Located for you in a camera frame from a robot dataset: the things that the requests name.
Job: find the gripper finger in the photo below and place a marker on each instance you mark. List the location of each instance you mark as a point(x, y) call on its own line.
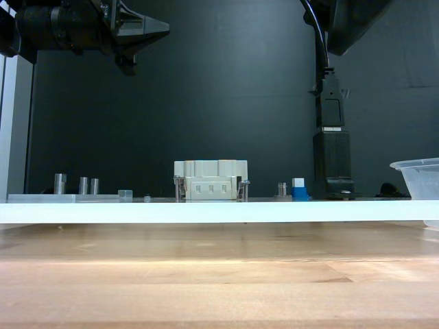
point(350, 24)
point(144, 42)
point(152, 27)

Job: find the black USB hub socket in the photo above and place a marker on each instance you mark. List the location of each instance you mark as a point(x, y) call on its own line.
point(331, 154)

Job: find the beige connector housing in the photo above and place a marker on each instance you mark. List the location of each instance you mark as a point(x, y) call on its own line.
point(211, 174)

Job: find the small silver connector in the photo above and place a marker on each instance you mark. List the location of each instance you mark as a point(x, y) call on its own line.
point(282, 190)

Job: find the silver housing mounting screw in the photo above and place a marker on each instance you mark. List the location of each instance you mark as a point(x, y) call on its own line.
point(244, 189)
point(177, 186)

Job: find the silver metal peg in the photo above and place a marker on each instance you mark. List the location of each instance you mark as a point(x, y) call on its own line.
point(59, 183)
point(94, 185)
point(83, 185)

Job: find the clear plastic block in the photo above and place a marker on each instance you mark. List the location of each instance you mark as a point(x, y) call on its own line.
point(125, 195)

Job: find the clear plastic tub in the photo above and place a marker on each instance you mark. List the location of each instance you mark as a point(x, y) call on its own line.
point(425, 181)

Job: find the small blue holder white block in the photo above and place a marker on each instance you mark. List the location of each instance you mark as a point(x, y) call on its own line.
point(297, 192)

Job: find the grey metal plate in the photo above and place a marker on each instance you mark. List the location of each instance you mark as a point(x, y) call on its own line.
point(41, 198)

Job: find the white board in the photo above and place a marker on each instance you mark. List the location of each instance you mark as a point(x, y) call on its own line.
point(219, 212)

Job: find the grey aluminium backdrop frame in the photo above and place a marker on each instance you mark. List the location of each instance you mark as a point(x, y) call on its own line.
point(13, 120)

